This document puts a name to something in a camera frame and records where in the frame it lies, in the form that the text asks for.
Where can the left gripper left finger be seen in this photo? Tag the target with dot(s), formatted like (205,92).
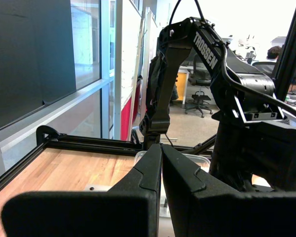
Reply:
(88,214)

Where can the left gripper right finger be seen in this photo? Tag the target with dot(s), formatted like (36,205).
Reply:
(236,217)

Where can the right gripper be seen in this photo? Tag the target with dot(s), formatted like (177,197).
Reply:
(281,153)

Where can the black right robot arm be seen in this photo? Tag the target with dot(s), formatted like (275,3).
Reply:
(207,56)

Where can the clear plastic tub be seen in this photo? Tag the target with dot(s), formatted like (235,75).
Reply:
(199,160)

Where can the person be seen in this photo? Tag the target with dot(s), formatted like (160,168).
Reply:
(273,53)

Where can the black office chair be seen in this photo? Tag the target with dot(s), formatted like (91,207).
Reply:
(199,79)

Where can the white partition with red base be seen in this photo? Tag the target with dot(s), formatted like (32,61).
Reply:
(128,74)

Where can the black aluminium frame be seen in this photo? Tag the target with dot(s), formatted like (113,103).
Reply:
(88,144)

